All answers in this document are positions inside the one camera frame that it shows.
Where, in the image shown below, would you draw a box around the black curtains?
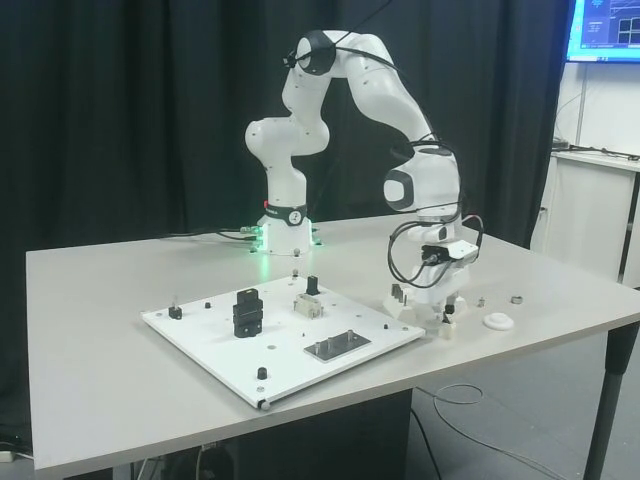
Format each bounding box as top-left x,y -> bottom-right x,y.
0,0 -> 574,446

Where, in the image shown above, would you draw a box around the black looped wrist cable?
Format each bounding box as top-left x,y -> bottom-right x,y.
387,219 -> 431,292

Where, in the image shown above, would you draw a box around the black D-SUB plug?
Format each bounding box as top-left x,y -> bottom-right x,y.
231,288 -> 265,340

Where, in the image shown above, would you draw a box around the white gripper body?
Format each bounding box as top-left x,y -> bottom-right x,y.
407,262 -> 472,308

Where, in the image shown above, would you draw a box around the dark table leg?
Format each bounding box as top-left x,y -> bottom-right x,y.
585,319 -> 632,480

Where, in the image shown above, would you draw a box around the grey cable on floor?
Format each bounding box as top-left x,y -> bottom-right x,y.
430,382 -> 594,480

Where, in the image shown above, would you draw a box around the white task board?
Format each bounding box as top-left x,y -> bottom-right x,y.
139,273 -> 427,413

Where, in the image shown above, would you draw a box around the white peg holder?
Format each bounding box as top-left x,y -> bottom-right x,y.
381,285 -> 417,322

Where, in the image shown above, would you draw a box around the white cabinet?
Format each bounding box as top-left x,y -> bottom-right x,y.
538,147 -> 640,290

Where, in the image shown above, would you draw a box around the white large gear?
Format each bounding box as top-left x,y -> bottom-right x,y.
481,310 -> 517,333

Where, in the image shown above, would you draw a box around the blue screen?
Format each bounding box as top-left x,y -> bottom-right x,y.
564,0 -> 640,65

